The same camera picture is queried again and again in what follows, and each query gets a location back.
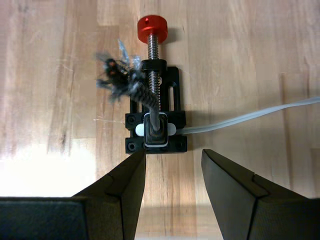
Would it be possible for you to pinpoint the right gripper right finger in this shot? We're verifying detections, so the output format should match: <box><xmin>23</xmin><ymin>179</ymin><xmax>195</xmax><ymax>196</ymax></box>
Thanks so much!
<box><xmin>201</xmin><ymin>149</ymin><xmax>320</xmax><ymax>240</ymax></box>

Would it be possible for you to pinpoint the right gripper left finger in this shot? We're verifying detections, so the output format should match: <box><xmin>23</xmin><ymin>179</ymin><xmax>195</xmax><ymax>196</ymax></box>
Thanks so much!
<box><xmin>0</xmin><ymin>149</ymin><xmax>147</xmax><ymax>240</ymax></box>

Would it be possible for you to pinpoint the black power plug braided cord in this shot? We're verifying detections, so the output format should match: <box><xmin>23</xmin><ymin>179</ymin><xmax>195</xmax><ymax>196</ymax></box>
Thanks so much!
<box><xmin>94</xmin><ymin>37</ymin><xmax>168</xmax><ymax>147</ymax></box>

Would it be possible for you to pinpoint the white receptacle socket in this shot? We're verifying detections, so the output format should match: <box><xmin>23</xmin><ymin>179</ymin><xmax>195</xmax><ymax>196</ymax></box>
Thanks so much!
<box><xmin>134</xmin><ymin>112</ymin><xmax>177</xmax><ymax>148</ymax></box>

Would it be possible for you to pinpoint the black vise clamp red knob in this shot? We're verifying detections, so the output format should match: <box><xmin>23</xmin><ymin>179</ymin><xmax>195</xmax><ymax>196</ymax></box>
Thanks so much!
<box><xmin>124</xmin><ymin>16</ymin><xmax>188</xmax><ymax>154</ymax></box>

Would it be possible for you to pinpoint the white flat power cable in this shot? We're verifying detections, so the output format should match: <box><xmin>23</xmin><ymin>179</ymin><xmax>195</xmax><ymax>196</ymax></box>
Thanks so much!
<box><xmin>174</xmin><ymin>96</ymin><xmax>320</xmax><ymax>137</ymax></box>

